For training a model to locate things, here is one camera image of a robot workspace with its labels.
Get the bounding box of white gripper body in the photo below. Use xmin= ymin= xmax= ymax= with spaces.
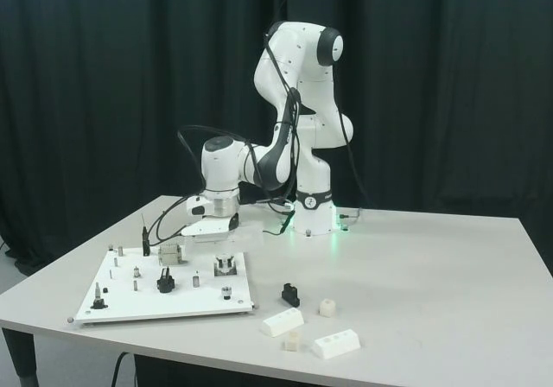
xmin=185 ymin=220 xmax=264 ymax=251

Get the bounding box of flat white mounting plate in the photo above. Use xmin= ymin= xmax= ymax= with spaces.
xmin=181 ymin=220 xmax=239 ymax=237

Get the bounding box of white task board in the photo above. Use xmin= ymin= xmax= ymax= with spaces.
xmin=73 ymin=239 xmax=256 ymax=327

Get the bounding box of black USB plug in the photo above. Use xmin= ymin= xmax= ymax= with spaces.
xmin=156 ymin=266 xmax=177 ymax=295

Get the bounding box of black D-SUB plug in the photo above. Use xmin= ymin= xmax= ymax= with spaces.
xmin=280 ymin=282 xmax=302 ymax=307

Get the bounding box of tall black Ethernet plug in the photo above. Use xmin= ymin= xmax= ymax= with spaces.
xmin=140 ymin=213 xmax=152 ymax=257

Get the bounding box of long white peg holder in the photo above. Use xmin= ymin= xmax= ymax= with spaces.
xmin=311 ymin=328 xmax=362 ymax=359
xmin=259 ymin=308 xmax=306 ymax=339

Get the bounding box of metal waterproof plug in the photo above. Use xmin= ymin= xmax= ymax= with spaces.
xmin=90 ymin=282 xmax=109 ymax=312

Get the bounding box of black curtain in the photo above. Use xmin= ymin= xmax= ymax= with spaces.
xmin=0 ymin=0 xmax=553 ymax=271

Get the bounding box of black table leg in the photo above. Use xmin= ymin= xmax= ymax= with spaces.
xmin=2 ymin=328 xmax=38 ymax=387

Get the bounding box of silver flange ring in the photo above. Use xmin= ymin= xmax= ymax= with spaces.
xmin=211 ymin=199 xmax=239 ymax=219

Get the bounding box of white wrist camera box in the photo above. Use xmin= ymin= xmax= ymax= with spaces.
xmin=186 ymin=196 xmax=213 ymax=218

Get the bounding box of black camera cable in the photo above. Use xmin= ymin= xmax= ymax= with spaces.
xmin=156 ymin=194 xmax=204 ymax=239

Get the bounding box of black base cable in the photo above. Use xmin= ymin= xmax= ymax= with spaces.
xmin=339 ymin=207 xmax=362 ymax=232

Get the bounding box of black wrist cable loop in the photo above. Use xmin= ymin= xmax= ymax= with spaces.
xmin=175 ymin=125 xmax=260 ymax=198

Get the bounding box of black floor cable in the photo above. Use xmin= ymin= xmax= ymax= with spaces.
xmin=112 ymin=351 xmax=136 ymax=387

